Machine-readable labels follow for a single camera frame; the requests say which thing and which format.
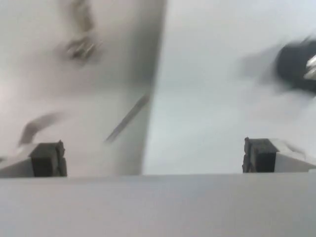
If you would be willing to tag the white task board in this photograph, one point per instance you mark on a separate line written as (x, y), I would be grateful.
(74, 103)

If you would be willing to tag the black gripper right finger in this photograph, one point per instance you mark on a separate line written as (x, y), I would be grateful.
(261, 158)

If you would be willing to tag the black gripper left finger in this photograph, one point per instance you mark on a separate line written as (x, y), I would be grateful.
(47, 160)

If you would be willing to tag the black D-SUB plug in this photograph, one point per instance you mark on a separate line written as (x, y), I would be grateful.
(290, 64)

